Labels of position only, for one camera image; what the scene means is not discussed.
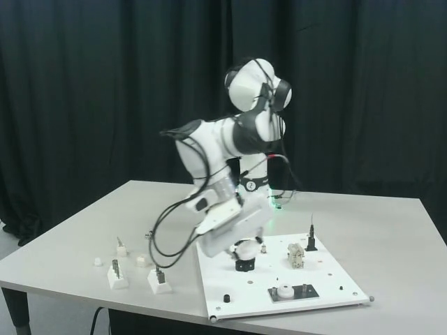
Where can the white medium gear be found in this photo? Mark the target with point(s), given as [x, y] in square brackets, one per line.
[286, 291]

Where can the metal BNC plug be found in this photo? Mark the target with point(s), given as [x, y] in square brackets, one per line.
[264, 248]

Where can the flat white mounting plate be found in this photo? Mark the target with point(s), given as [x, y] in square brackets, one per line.
[218, 218]

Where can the white small gear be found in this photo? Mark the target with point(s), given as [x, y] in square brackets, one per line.
[97, 261]

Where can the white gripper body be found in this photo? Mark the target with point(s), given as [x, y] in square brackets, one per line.
[255, 216]

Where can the black upright plug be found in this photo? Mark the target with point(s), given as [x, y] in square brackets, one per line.
[310, 242]

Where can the metal bolt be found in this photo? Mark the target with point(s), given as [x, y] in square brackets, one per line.
[119, 241]

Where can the small white box dark window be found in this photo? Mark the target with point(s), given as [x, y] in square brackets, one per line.
[200, 204]

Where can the metal large square peg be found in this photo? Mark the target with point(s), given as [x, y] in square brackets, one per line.
[161, 278]

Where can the metal large round peg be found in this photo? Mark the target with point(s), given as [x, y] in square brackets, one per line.
[115, 267]

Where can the white task board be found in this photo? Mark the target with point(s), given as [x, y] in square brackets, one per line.
[227, 279]

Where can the black round knob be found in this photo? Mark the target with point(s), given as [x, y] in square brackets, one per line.
[226, 298]

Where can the beige rectangular connector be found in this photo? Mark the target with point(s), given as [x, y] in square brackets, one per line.
[294, 260]

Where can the white large gear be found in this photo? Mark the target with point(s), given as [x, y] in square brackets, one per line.
[246, 252]

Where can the black curtain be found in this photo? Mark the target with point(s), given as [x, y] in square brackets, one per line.
[70, 70]

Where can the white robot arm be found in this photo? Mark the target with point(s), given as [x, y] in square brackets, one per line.
[209, 153]

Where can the black table leg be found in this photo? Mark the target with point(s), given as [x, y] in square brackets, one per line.
[14, 310]

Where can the white round peg holder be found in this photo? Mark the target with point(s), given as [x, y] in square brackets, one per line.
[117, 283]

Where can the small white cube holder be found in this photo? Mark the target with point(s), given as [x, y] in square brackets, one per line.
[142, 261]

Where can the white square peg holder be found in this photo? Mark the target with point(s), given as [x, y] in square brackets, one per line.
[160, 288]

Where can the small white bolt holder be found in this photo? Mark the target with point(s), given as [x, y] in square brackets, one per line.
[121, 251]

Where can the metal nut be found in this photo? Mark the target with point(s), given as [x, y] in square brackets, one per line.
[148, 235]

